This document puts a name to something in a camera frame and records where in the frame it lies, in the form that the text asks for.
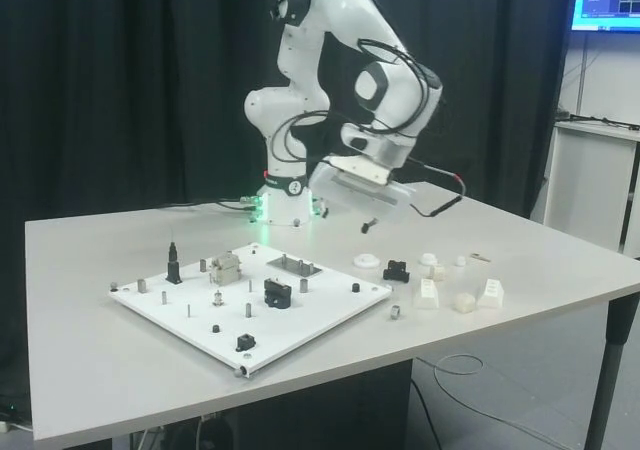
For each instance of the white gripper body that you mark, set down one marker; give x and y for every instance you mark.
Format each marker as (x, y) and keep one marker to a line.
(360, 197)

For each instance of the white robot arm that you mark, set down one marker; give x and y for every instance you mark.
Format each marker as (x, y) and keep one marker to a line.
(265, 105)

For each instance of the white large gear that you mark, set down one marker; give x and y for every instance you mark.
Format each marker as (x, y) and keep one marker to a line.
(365, 261)

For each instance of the white medium gear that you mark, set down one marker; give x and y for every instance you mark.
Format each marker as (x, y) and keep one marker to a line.
(426, 259)

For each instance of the metal round peg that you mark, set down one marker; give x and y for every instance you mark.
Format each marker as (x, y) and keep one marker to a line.
(203, 265)
(303, 287)

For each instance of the small white cube holder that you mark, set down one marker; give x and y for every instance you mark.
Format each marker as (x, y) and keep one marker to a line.
(438, 272)

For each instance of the white wedge holder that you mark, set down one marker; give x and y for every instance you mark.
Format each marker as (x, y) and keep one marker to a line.
(489, 294)
(426, 295)

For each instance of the small metal bolt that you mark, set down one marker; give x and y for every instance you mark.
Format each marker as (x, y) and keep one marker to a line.
(395, 313)

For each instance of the black connector block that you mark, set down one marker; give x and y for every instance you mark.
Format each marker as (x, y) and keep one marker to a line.
(276, 294)

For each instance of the white small gear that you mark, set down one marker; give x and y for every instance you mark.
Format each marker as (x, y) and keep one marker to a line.
(459, 260)

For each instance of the white task board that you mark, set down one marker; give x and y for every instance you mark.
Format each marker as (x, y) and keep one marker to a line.
(300, 315)

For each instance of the beige connector block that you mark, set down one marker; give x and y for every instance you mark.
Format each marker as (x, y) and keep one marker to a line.
(225, 269)

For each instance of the small flat metal part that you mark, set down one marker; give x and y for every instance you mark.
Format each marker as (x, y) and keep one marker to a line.
(480, 257)

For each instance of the cream block holder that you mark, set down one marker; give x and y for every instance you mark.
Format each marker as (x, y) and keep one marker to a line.
(464, 303)

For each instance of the metal BNC plug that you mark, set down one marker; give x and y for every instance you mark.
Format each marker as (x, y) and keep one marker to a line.
(218, 298)

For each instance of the metal square peg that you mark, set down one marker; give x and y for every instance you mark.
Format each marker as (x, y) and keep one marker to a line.
(143, 286)

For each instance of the black box under table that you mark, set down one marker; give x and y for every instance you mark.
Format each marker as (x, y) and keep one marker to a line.
(300, 410)

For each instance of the white cabinet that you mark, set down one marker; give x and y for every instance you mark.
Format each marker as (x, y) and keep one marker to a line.
(590, 185)

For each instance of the black curtains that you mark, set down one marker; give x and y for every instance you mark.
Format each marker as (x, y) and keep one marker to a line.
(100, 70)

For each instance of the dark table leg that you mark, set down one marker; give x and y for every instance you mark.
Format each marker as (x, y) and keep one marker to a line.
(612, 370)

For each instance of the blue screen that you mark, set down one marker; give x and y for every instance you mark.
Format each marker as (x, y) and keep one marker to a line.
(607, 0)

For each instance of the white power strip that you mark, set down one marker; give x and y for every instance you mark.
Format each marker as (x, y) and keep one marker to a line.
(5, 425)

